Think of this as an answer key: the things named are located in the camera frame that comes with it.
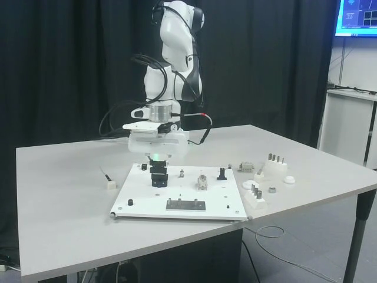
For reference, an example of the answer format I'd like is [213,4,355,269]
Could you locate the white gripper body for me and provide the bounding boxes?
[127,129,190,156]

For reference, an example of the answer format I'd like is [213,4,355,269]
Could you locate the flat white mounting plate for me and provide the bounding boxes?
[122,120,161,131]

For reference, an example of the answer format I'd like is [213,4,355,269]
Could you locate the white task board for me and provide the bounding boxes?
[109,163,253,222]

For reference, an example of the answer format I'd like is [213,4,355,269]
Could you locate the black curtain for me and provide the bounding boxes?
[0,0,336,266]

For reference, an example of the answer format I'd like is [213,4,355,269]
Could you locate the white round peg holder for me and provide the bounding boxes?
[243,191,267,211]

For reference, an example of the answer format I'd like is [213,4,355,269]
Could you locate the white square peg holder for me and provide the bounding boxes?
[263,160,288,178]

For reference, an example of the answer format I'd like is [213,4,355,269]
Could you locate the white cabinet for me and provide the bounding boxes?
[317,88,377,171]

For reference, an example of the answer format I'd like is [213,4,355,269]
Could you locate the black table leg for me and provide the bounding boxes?
[350,188,377,283]

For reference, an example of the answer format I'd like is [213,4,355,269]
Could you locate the blue screen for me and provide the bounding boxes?
[334,0,377,38]

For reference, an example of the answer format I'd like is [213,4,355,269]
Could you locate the silver wrist ring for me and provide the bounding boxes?
[148,103,173,122]

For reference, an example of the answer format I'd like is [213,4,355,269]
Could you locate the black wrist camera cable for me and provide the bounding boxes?
[98,103,148,138]

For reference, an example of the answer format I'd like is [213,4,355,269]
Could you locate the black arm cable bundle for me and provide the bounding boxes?
[129,0,207,110]

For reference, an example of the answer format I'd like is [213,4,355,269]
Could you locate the grey floor cable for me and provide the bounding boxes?
[253,225,286,246]

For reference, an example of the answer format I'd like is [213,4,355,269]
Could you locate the black floor cable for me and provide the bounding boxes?
[242,240,262,283]

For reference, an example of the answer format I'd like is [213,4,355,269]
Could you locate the black cables on cabinet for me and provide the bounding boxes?
[326,83,377,96]

